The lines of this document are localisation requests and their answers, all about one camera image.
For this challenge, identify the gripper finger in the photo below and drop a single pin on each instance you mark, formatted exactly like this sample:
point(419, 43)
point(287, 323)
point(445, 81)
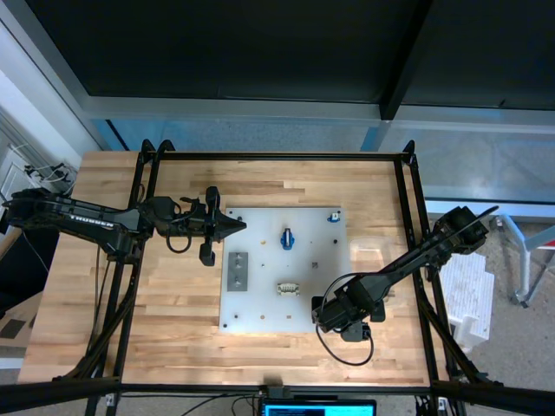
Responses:
point(227, 221)
point(227, 229)

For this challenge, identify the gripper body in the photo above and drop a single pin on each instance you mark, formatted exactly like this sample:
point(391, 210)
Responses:
point(204, 223)
point(317, 310)

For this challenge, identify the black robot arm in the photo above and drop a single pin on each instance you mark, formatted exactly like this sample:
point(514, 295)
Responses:
point(412, 260)
point(86, 219)

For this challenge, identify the beige connector housing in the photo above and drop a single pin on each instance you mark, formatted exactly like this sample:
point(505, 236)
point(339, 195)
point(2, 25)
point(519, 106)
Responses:
point(289, 289)

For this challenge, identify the grey peg holder plate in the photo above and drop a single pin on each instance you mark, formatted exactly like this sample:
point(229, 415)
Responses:
point(232, 271)

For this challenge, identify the white task board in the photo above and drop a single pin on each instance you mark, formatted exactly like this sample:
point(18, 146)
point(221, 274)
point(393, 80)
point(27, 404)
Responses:
point(260, 299)

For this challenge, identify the blue clamp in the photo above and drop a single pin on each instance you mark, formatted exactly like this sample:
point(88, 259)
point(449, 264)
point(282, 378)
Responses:
point(287, 240)

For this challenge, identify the clear plastic tub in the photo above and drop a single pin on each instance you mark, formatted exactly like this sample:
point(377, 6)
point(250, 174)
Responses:
point(368, 255)

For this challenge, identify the blue and white socket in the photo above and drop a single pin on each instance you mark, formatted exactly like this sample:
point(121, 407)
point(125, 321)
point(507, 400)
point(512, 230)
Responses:
point(333, 216)

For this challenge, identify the laptop screen with blue edge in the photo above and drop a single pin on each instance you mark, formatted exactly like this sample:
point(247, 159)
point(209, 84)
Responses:
point(316, 409)

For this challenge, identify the white foam packing block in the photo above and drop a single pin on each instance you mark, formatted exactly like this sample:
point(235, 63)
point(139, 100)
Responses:
point(468, 294)

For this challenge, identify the brown cardboard box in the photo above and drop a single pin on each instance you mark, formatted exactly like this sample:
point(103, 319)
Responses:
point(26, 312)

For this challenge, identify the grey metal stand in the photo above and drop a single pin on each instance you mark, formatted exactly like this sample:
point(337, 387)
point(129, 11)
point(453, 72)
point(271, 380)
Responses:
point(526, 260)

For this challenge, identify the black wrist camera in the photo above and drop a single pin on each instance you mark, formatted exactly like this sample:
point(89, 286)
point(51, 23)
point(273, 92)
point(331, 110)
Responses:
point(356, 333)

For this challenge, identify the black aluminium table frame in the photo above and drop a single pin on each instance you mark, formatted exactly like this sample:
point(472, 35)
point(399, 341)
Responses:
point(277, 156)

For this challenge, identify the small black table camera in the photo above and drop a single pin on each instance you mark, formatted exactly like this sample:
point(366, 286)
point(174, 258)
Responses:
point(274, 385)

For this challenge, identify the grey metal partition frame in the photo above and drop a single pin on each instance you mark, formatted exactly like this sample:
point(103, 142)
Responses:
point(217, 106)

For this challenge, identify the black wall pillar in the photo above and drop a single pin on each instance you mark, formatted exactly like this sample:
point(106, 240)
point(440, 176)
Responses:
point(407, 56)

